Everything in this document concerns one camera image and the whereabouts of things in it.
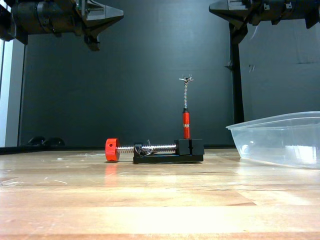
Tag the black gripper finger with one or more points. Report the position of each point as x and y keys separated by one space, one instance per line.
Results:
x=105 y=10
x=235 y=18
x=235 y=6
x=100 y=25

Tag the red RCA connector with spring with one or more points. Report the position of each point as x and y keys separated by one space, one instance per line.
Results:
x=186 y=125

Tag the red clamp knob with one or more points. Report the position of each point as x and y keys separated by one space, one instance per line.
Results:
x=112 y=150

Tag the clear plastic tub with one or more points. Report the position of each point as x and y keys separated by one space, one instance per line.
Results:
x=262 y=142

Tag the silver threaded clamp screw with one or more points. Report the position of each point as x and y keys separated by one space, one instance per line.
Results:
x=162 y=147

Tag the black clamp base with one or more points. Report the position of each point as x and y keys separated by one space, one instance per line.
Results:
x=190 y=148

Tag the black vertical post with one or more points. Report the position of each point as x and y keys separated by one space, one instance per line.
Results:
x=237 y=87

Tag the black aluminium frame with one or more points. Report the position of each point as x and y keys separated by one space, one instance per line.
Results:
x=75 y=150

